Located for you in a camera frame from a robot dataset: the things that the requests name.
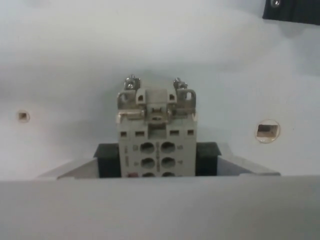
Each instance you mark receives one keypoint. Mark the white task board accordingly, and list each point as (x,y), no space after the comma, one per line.
(50,50)

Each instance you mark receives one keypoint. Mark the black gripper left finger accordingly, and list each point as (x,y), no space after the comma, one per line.
(106,162)

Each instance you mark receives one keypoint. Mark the grey waterproof plug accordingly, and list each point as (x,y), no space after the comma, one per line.
(155,140)

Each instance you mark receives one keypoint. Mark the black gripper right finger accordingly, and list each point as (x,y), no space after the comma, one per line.
(208,160)

